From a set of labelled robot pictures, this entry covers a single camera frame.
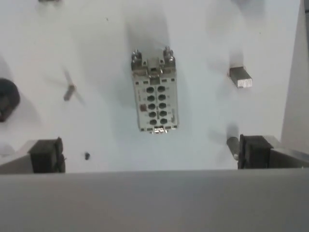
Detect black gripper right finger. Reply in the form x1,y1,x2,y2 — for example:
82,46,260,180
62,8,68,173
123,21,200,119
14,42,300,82
238,134,309,170

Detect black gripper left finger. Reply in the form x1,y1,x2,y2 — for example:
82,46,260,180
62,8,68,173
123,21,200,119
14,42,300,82
0,136,66,174

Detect grey waterproof plug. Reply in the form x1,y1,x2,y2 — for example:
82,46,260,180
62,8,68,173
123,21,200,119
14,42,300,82
131,46,180,135

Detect metal round peg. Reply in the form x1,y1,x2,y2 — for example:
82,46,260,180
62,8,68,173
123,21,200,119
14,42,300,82
226,136,240,160

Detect metal square peg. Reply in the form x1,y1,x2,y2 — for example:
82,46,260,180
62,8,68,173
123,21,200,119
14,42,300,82
228,67,253,89

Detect white task board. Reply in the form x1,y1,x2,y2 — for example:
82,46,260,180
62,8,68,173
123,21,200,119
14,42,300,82
0,0,304,174

